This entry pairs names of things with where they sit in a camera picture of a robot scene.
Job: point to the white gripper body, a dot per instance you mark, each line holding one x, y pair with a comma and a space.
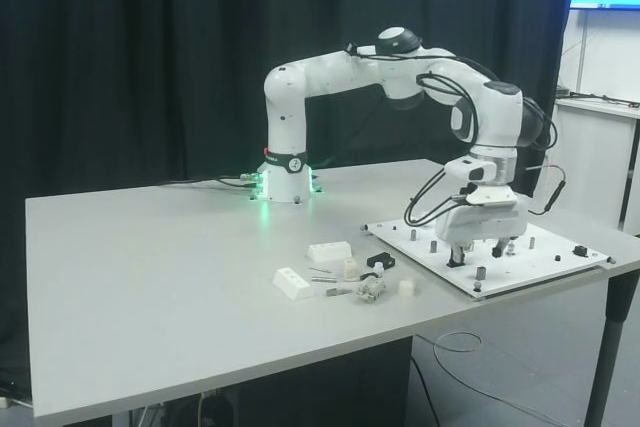
480, 222

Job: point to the metal square peg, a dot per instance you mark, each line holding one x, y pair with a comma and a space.
336, 291
481, 272

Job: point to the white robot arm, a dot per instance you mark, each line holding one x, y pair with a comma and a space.
285, 112

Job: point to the white peg holder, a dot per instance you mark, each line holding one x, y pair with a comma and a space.
292, 284
330, 251

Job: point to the thin metal round peg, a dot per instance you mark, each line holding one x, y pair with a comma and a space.
320, 269

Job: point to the metal BNC plug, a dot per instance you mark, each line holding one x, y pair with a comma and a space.
511, 249

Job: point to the white task board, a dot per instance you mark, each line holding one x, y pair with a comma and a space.
525, 272

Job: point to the small white cube holder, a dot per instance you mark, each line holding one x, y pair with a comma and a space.
407, 287
350, 269

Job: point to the white cabinet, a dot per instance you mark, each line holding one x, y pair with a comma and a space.
590, 147

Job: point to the dark grey table leg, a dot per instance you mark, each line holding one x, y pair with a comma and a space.
607, 347

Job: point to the black curtain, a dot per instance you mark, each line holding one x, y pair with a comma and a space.
150, 47

